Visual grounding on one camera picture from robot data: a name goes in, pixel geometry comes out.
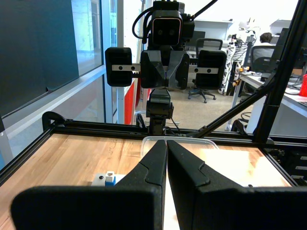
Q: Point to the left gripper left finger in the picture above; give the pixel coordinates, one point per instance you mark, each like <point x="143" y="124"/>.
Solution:
<point x="96" y="210"/>

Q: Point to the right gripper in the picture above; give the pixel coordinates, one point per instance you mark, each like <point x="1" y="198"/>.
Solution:
<point x="118" y="57"/>

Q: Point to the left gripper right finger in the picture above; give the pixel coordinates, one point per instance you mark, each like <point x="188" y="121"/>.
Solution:
<point x="227" y="210"/>

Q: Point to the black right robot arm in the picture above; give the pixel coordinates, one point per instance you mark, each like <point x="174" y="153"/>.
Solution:
<point x="159" y="107"/>

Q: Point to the blue white terminal block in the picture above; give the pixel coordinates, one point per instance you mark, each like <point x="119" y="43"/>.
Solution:
<point x="110" y="179"/>

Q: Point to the black mesh office chair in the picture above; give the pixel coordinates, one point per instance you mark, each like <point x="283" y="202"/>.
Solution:
<point x="263" y="60"/>
<point x="204" y="94"/>

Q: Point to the white lattice stand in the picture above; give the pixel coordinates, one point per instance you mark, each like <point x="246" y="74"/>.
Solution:
<point x="230" y="79"/>

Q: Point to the clear plastic tub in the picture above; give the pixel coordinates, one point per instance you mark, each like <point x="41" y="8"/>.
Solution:
<point x="145" y="148"/>

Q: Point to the person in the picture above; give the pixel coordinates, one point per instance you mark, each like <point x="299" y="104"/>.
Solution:
<point x="266" y="38"/>

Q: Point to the red container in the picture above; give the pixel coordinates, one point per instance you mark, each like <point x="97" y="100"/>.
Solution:
<point x="303" y="86"/>

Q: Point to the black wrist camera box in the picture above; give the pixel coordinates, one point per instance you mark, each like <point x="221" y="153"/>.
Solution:
<point x="166" y="31"/>

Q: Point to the black frame rail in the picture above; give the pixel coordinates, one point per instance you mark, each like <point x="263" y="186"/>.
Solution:
<point x="283" y="163"/>
<point x="24" y="155"/>
<point x="96" y="127"/>

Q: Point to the black diagonal frame brace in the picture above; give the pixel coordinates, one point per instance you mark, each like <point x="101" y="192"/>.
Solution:
<point x="227" y="112"/>

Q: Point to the black frame corner bracket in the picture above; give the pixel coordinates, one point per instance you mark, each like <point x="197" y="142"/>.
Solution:
<point x="51" y="117"/>

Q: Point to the black slanted frame post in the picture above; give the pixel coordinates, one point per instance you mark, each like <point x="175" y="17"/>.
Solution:
<point x="280" y="83"/>

